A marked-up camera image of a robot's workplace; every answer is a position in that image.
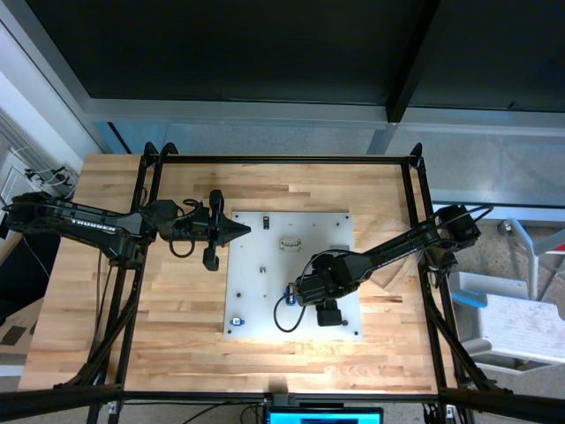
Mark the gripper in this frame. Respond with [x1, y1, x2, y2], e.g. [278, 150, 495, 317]
[294, 255, 343, 329]
[193, 189, 252, 272]

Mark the white board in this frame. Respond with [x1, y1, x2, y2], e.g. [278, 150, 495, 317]
[223, 210, 365, 340]

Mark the laptop with blue screen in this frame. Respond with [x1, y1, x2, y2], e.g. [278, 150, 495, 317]
[263, 405, 384, 424]

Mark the white textured stool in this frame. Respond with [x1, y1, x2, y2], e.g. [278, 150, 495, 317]
[458, 291, 565, 376]

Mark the brown cardboard sheet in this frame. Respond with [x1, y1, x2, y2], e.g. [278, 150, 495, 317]
[0, 298, 45, 354]

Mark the black room pillar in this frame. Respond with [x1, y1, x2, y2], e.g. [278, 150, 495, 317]
[386, 0, 442, 124]

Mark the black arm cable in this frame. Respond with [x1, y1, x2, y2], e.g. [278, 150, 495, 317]
[273, 294, 306, 333]
[169, 236, 196, 259]

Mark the bundle of loose cables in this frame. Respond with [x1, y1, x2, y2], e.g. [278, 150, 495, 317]
[21, 165, 79, 189]

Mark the grey metal chair frame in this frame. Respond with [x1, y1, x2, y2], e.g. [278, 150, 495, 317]
[496, 218, 565, 306]

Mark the black metal frame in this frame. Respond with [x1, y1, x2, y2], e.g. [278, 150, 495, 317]
[0, 140, 565, 424]

